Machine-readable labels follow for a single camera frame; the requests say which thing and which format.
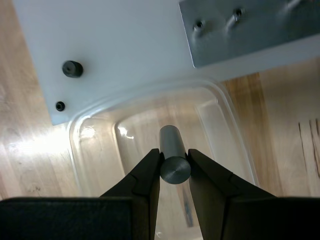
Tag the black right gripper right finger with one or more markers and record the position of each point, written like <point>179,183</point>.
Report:
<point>212,195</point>

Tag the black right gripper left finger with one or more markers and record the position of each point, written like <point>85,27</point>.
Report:
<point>145,195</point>

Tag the silver 16mm metal cylinder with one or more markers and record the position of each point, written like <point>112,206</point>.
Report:
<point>175,172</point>

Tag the clear plastic tub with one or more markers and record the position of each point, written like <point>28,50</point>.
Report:
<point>140,140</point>

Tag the small black screw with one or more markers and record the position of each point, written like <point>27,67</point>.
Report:
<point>60,106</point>

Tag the grey metal plate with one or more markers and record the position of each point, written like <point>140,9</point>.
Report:
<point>250,40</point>

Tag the white board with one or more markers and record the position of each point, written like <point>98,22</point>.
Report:
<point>112,37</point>

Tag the small silver metal peg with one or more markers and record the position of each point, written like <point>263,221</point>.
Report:
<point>198,25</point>
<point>237,12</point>

